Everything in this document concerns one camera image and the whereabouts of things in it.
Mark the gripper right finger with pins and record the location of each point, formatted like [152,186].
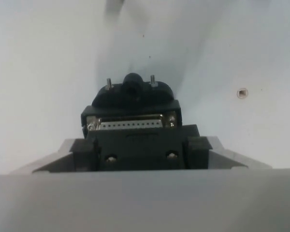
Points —
[198,152]

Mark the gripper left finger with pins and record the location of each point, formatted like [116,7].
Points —
[83,154]

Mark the black D-SUB plug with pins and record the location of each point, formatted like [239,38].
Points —
[140,149]

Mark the white task board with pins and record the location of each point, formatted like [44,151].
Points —
[38,72]

